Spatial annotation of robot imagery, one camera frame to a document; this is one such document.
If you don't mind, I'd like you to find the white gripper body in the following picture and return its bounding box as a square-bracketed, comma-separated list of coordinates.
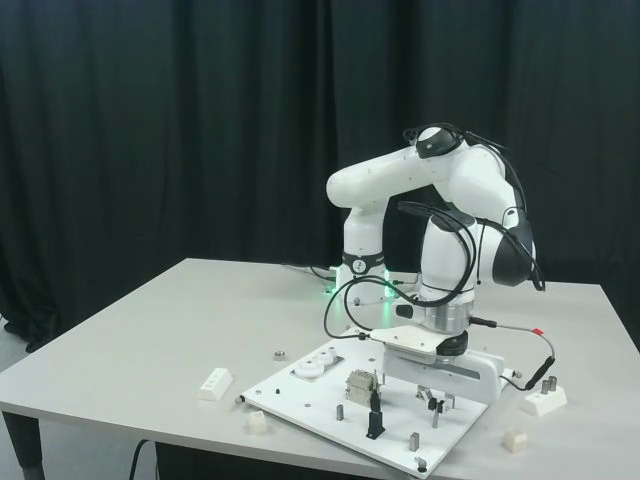
[382, 349, 503, 403]

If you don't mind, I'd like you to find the white three-hole peg holder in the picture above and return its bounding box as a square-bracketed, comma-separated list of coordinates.
[196, 367, 235, 402]

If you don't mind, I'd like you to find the black plug stand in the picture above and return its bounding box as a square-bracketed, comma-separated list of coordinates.
[366, 392, 386, 442]

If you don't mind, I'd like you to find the black rod with red tag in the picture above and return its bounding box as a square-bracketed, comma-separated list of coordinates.
[471, 315, 556, 390]

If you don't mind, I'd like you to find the white holder with metal pegs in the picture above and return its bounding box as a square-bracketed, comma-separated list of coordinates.
[519, 384, 568, 417]

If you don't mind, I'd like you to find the white task board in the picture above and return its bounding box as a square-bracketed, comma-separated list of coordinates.
[241, 338, 517, 474]

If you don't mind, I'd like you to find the black curtain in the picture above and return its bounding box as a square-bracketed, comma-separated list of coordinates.
[0, 0, 640, 354]

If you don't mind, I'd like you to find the black table leg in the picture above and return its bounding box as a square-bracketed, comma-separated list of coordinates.
[0, 411, 42, 480]

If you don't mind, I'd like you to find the white wrist camera plate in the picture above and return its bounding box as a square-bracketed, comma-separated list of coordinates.
[369, 326, 444, 363]

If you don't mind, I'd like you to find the black looping cable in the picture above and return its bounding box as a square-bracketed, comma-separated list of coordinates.
[323, 199, 482, 342]

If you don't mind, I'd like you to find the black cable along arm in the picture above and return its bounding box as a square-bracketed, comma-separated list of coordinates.
[397, 122, 547, 294]

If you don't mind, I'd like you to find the black cable under table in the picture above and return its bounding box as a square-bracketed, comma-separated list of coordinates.
[130, 438, 157, 480]

